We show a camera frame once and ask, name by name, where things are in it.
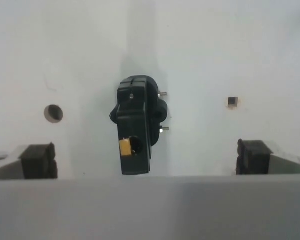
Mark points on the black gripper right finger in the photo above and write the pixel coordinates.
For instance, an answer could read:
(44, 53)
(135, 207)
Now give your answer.
(252, 160)

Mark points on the black D-SUB plug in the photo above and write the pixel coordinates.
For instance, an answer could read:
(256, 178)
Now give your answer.
(133, 120)

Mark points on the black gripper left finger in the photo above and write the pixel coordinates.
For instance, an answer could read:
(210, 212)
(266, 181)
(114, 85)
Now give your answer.
(37, 162)

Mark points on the white task board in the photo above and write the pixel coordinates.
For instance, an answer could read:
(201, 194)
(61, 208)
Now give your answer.
(215, 50)

